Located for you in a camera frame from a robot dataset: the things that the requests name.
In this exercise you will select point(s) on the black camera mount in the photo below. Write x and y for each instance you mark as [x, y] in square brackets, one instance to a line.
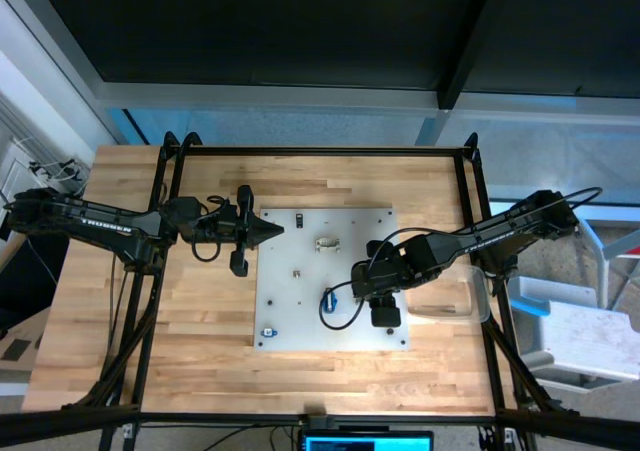
[317, 421]

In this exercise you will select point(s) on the screen with blue edge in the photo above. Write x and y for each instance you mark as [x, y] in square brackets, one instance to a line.
[365, 443]

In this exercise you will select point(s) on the black D-sub connector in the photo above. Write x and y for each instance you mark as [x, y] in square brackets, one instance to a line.
[329, 301]

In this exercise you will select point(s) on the white tubular chair frame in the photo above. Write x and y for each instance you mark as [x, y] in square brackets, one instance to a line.
[602, 271]

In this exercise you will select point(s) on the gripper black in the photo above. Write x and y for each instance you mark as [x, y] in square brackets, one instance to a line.
[227, 226]
[377, 278]

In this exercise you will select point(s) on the clear plastic tub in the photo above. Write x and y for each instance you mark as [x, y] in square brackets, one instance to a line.
[450, 307]

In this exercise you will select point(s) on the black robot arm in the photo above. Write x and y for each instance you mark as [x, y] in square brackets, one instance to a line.
[500, 231]
[100, 218]

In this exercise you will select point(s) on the small black connector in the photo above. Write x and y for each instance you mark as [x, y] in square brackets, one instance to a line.
[299, 219]

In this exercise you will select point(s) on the white taskboard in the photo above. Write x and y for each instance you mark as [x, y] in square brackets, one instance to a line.
[290, 251]

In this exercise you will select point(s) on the white worn step stool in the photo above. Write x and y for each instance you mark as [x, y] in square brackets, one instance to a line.
[590, 341]

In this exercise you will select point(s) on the blue square base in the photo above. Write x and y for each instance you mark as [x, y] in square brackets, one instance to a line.
[262, 332]

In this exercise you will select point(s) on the white connector housing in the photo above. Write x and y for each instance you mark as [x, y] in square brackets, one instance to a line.
[327, 245]

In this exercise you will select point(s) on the white table bracket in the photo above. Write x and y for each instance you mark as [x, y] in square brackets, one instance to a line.
[129, 431]
[510, 435]

